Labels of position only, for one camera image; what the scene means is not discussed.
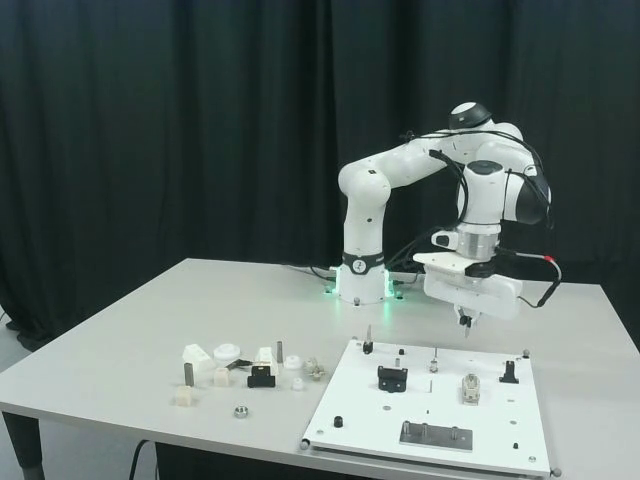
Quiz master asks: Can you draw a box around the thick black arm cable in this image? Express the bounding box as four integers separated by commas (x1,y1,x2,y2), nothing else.
385,148,472,290

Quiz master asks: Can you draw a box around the large white peg holder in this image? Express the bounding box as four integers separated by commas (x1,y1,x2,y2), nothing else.
181,343,214,387

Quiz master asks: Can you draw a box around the black D-SUB plug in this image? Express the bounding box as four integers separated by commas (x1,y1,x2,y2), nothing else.
246,364,278,390

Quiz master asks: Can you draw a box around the black cable at robot foot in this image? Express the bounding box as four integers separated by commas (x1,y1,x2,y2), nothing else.
287,263,342,294

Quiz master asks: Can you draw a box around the white plug holder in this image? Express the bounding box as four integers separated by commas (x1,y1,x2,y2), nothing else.
253,346,284,374

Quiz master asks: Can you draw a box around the flat white mounting plate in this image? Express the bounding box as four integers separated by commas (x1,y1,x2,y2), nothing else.
413,251,475,277

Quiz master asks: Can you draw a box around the white task board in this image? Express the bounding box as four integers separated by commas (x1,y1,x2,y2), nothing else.
301,339,557,465

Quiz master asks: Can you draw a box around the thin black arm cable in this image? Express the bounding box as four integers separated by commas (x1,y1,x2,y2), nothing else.
398,129,557,232

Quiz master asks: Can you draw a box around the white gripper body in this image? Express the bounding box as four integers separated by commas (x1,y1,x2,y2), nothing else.
423,271,522,322

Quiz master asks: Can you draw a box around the small white camera box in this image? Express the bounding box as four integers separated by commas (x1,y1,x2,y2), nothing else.
430,228,459,250

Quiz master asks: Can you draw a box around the black curtain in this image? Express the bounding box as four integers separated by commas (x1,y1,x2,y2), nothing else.
0,0,640,354

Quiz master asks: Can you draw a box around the black cable under table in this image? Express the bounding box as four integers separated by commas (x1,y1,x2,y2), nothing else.
131,438,157,480

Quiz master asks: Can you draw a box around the black table leg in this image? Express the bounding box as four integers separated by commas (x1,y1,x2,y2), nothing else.
0,410,40,480

